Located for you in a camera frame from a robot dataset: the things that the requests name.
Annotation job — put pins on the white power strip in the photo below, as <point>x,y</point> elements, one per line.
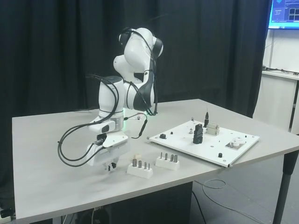
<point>4,214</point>

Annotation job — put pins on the blue screen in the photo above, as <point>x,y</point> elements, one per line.
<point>285,14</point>

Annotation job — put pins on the black table leg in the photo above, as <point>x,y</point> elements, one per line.
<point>282,191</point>

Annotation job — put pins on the white round peg holder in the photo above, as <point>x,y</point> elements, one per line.
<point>140,173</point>

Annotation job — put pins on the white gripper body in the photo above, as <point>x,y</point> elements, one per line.
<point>102,156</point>

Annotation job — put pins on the medium metal round peg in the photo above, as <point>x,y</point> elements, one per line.
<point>140,164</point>

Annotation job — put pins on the white medium gear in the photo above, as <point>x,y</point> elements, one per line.
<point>234,142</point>

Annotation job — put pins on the medium metal square peg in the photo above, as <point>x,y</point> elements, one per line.
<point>172,158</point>

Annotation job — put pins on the black D-SUB plug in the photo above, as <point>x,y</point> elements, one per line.
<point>198,135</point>

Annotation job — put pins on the white cabinet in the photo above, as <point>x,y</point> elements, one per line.
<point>275,98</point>

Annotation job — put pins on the beige waterproof plug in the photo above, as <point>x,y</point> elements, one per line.
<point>212,130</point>

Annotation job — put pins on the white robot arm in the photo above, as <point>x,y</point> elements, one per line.
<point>135,51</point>

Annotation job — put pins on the white task board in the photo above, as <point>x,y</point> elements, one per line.
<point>182,142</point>

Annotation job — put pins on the white square peg holder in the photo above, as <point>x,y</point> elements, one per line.
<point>167,165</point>

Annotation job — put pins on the large metal square peg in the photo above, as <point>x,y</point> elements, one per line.
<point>175,158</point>

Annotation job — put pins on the flat white mount plate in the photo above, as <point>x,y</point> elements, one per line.
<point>116,140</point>

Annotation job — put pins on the large metal round peg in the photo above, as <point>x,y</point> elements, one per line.
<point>135,163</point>

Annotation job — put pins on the black curtain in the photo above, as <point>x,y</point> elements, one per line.
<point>46,46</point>

